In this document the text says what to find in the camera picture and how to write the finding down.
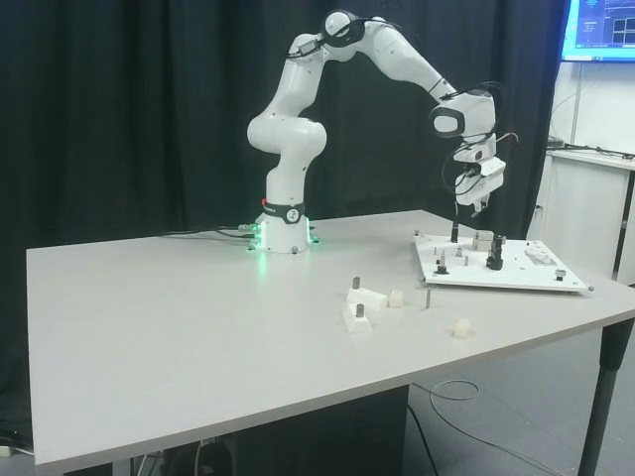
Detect grey floor cable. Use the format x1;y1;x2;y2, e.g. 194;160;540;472
407;378;591;476

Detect white task board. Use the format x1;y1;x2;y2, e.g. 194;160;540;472
414;228;595;298

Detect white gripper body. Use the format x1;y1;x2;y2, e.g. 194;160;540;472
455;168;507;206

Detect black table leg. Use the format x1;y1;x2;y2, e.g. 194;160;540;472
576;324;625;476

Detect short white peg holder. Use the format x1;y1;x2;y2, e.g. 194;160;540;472
341;310;375;337

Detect long white peg holder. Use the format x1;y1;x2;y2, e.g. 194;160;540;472
344;286;389;310

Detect black curtain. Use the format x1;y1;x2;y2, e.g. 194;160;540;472
0;0;572;267

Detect blue screen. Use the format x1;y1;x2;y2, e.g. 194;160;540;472
562;0;635;64

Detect white cabinet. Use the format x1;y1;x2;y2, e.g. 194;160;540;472
524;147;635;288

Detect black base cables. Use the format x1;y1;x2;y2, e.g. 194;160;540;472
165;223;263;249

